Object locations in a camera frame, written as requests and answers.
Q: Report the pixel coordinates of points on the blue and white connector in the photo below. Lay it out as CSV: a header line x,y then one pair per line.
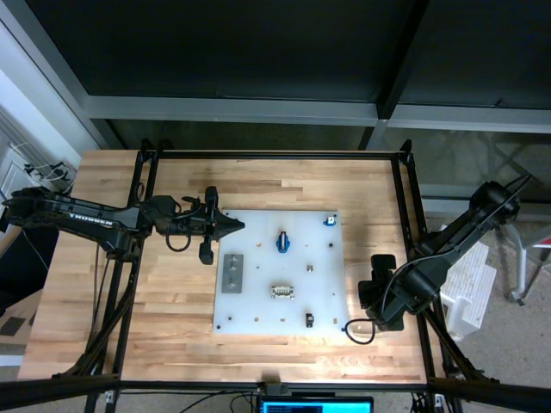
x,y
329,221

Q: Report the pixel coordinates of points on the metal-legged chair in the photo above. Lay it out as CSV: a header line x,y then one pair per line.
x,y
516,296

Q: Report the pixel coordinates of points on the blue-edged laptop screen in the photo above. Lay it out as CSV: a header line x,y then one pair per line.
x,y
314,406

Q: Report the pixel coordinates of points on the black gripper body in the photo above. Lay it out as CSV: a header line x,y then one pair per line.
x,y
384,263
202,223

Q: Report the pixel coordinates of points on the white power strip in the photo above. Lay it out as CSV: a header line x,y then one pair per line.
x,y
51,172

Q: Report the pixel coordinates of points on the grey aluminium partition frame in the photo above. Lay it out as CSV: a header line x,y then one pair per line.
x,y
215,109

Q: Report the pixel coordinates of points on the black table-level camera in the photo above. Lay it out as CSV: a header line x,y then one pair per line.
x,y
273,387

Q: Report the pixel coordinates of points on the black foam pad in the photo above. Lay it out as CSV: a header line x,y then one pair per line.
x,y
10,327

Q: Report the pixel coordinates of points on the white foam packing block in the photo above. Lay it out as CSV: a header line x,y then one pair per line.
x,y
469,301

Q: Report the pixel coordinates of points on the brown cardboard box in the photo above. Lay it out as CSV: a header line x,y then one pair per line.
x,y
21,307

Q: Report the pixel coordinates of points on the black aluminium frame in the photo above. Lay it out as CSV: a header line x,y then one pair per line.
x,y
258,154

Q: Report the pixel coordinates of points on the blue bar clamp holder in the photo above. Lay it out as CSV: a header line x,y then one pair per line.
x,y
282,243

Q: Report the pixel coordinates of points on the black plug housing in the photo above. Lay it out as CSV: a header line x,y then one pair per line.
x,y
309,320

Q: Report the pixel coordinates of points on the white task board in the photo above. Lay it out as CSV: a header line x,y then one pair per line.
x,y
258,310

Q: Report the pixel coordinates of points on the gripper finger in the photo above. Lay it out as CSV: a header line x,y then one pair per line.
x,y
370,302
230,221
229,229
370,287

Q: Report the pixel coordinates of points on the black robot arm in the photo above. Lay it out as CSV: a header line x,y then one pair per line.
x,y
447,254
86,217

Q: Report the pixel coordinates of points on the beige multi-pin connector housing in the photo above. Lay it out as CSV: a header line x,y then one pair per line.
x,y
282,293

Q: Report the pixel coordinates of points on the grey metal plate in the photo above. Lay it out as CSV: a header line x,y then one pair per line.
x,y
225,275

